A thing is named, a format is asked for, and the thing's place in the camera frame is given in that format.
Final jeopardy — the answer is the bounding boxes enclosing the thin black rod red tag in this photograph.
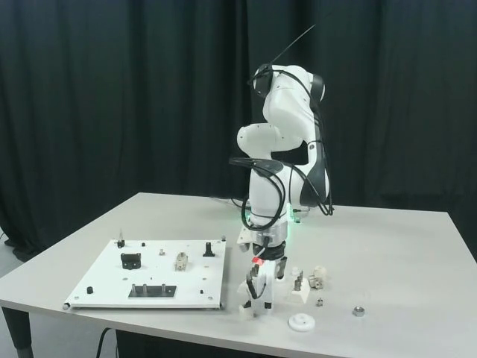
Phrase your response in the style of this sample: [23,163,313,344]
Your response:
[245,256,268,301]

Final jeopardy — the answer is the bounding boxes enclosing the black power cable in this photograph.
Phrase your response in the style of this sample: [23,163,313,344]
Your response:
[210,194,249,208]

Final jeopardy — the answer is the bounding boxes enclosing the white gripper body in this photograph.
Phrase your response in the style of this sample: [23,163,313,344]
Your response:
[256,260,279,312]

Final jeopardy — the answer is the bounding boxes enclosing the white task board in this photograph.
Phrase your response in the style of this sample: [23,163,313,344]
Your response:
[63,238,229,310]

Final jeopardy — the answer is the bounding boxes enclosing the thin black zip tie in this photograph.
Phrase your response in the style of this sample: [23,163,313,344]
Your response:
[273,23,317,63]

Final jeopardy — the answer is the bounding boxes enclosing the black looped wrist cable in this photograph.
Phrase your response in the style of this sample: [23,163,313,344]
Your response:
[228,157,287,229]

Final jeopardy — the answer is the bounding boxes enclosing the white large gear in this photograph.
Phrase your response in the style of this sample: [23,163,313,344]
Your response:
[288,313,315,332]

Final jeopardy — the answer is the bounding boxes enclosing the black floor cable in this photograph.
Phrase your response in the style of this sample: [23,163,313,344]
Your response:
[97,327,117,358]

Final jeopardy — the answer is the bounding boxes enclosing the small white plug holder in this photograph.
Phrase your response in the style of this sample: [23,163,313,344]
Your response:
[237,304,258,321]

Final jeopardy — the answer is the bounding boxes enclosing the black long arm cable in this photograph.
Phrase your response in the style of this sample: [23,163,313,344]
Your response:
[248,63,335,217]

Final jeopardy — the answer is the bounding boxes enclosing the white square peg holder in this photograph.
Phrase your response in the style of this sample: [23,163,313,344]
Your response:
[285,283,311,304]

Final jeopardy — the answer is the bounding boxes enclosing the black curtain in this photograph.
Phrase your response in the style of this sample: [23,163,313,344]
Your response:
[0,0,477,262]

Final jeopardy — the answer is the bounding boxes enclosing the dark grey table leg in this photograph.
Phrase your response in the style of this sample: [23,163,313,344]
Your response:
[1,298,31,358]

